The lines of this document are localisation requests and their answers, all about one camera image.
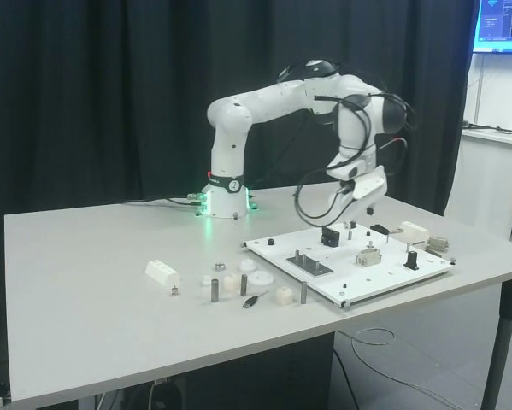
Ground long white holder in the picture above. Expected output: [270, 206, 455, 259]
[145, 258, 181, 287]

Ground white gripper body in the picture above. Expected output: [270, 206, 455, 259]
[327, 164, 388, 224]

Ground grey floor cable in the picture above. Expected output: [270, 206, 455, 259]
[350, 327, 488, 403]

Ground large white holder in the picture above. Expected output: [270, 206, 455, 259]
[398, 220, 430, 246]

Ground black D-SUB plug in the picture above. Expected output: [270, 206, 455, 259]
[321, 226, 340, 249]

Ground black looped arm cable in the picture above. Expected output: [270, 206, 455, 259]
[295, 166, 368, 230]

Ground black base cables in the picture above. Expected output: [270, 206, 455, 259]
[122, 194, 205, 211]

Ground white task board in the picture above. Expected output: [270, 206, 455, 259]
[239, 221, 456, 309]

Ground black table leg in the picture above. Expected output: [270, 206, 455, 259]
[480, 272, 512, 410]

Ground black USB plug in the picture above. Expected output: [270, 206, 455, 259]
[242, 290, 269, 310]

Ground white large gear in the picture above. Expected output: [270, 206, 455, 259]
[249, 272, 275, 289]

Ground black curtains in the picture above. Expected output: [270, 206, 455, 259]
[0, 0, 475, 388]

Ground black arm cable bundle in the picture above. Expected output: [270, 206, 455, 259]
[313, 63, 415, 172]

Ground blue screen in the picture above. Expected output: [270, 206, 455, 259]
[472, 0, 512, 55]

